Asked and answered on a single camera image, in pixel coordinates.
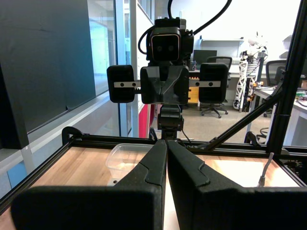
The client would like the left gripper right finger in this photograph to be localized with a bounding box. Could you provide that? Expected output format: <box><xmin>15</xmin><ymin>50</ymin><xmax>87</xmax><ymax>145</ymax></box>
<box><xmin>167</xmin><ymin>140</ymin><xmax>307</xmax><ymax>230</ymax></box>

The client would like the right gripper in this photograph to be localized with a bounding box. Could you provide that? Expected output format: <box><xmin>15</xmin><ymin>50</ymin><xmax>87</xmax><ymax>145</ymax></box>
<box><xmin>106</xmin><ymin>60</ymin><xmax>229</xmax><ymax>104</ymax></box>

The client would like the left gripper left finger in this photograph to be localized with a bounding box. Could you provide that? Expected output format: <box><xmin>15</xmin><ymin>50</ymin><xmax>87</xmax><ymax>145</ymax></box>
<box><xmin>10</xmin><ymin>139</ymin><xmax>168</xmax><ymax>230</ymax></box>

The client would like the RJ45 connector with grey cable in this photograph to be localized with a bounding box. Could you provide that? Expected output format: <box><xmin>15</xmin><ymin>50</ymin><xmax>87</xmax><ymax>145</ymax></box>
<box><xmin>257</xmin><ymin>152</ymin><xmax>275</xmax><ymax>188</ymax></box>

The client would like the yellow drawer cabinet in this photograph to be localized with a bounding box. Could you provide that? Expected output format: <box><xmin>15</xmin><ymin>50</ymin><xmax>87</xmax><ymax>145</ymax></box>
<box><xmin>188</xmin><ymin>86</ymin><xmax>201</xmax><ymax>104</ymax></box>

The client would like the red panel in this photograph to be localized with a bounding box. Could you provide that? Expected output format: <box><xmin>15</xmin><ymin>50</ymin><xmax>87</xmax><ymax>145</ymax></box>
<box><xmin>138</xmin><ymin>103</ymin><xmax>152</xmax><ymax>138</ymax></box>

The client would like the black office chair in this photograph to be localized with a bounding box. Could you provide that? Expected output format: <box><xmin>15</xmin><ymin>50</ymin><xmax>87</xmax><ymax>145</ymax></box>
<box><xmin>263</xmin><ymin>59</ymin><xmax>289</xmax><ymax>118</ymax></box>
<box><xmin>199</xmin><ymin>56</ymin><xmax>234</xmax><ymax>119</ymax></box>

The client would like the black monitor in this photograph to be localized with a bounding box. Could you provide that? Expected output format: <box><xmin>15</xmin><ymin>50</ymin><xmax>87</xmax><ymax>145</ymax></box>
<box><xmin>192</xmin><ymin>49</ymin><xmax>218</xmax><ymax>64</ymax></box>

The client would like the clear plastic tub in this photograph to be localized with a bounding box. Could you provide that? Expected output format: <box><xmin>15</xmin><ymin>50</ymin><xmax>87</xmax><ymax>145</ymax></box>
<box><xmin>105</xmin><ymin>143</ymin><xmax>154</xmax><ymax>179</ymax></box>

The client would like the white lattice robot structure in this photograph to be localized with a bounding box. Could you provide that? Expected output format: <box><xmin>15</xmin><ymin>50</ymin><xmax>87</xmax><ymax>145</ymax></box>
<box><xmin>233</xmin><ymin>31</ymin><xmax>268</xmax><ymax>114</ymax></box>

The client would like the white desk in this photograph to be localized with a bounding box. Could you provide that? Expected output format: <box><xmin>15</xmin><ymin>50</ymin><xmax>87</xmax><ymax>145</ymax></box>
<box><xmin>253</xmin><ymin>86</ymin><xmax>307</xmax><ymax>147</ymax></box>

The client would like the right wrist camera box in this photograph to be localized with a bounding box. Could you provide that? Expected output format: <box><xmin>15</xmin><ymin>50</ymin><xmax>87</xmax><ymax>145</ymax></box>
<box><xmin>150</xmin><ymin>27</ymin><xmax>181</xmax><ymax>62</ymax></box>

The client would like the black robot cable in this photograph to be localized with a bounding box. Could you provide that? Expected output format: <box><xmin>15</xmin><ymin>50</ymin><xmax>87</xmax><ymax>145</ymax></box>
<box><xmin>167</xmin><ymin>0</ymin><xmax>233</xmax><ymax>35</ymax></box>
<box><xmin>138</xmin><ymin>28</ymin><xmax>154</xmax><ymax>54</ymax></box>

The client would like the black aluminium frame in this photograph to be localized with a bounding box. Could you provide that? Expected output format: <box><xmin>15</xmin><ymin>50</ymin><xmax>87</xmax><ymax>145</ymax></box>
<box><xmin>0</xmin><ymin>0</ymin><xmax>307</xmax><ymax>216</ymax></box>

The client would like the white wall shelf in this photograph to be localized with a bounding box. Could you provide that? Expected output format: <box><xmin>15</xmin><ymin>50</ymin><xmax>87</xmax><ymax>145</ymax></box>
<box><xmin>200</xmin><ymin>38</ymin><xmax>246</xmax><ymax>58</ymax></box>

